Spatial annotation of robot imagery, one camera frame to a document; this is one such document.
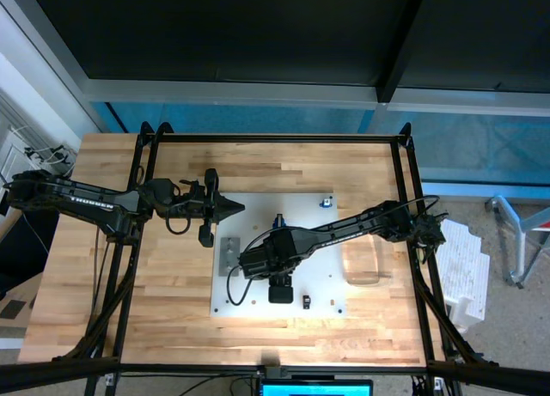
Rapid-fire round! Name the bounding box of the long black arm cable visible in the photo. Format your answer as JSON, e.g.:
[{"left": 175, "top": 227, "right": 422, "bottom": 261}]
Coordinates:
[{"left": 225, "top": 230, "right": 278, "bottom": 308}]

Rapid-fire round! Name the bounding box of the grey metal plate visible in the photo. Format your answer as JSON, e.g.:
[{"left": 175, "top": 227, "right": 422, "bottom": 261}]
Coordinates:
[{"left": 217, "top": 236, "right": 241, "bottom": 277}]

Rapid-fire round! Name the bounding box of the brown box with black patches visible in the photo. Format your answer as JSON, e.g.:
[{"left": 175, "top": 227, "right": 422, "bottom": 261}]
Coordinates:
[{"left": 0, "top": 271, "right": 44, "bottom": 328}]

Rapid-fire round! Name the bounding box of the black aluminium frame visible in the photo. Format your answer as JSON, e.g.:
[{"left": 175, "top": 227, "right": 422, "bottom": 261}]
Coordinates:
[{"left": 0, "top": 120, "right": 550, "bottom": 396}]

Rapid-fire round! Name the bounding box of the clear plastic tub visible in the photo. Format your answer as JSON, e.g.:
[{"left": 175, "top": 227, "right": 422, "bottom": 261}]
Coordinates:
[{"left": 341, "top": 232, "right": 393, "bottom": 288}]

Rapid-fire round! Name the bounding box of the small black camera mount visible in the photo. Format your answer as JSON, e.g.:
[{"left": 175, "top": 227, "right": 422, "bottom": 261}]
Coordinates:
[{"left": 260, "top": 357, "right": 288, "bottom": 378}]

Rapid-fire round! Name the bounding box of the white foam block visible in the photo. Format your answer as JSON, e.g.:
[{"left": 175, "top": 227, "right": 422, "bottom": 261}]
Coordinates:
[{"left": 433, "top": 219, "right": 492, "bottom": 335}]

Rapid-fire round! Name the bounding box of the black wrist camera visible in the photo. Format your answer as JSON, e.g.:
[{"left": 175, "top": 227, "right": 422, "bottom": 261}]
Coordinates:
[{"left": 267, "top": 285, "right": 296, "bottom": 306}]

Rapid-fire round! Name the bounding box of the white task board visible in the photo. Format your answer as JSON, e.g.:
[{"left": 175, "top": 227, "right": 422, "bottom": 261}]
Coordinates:
[{"left": 209, "top": 192, "right": 347, "bottom": 319}]

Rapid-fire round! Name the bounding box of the silver metal stand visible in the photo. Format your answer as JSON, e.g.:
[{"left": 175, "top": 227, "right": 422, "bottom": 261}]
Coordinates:
[{"left": 485, "top": 193, "right": 550, "bottom": 290}]

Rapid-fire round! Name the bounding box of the blue laptop screen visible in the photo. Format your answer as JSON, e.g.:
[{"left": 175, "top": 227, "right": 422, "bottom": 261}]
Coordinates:
[{"left": 256, "top": 378, "right": 374, "bottom": 396}]

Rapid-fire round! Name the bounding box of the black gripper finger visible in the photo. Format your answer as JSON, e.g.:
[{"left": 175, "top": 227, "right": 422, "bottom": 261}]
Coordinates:
[
  {"left": 217, "top": 192, "right": 246, "bottom": 209},
  {"left": 217, "top": 205, "right": 246, "bottom": 224}
]

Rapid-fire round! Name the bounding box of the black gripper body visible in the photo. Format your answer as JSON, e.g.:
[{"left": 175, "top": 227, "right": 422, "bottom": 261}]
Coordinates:
[
  {"left": 238, "top": 245, "right": 299, "bottom": 288},
  {"left": 185, "top": 168, "right": 221, "bottom": 248}
]

